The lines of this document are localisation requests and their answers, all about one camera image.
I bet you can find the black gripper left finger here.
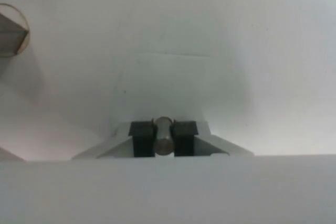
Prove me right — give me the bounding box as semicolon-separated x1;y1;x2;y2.
70;120;155;160

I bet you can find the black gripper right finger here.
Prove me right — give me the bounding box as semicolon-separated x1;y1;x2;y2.
170;120;255;157

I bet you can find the metal round peg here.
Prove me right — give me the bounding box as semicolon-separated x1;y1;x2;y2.
153;115;174;156

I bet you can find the white task board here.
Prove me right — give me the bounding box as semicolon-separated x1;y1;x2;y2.
0;0;336;162

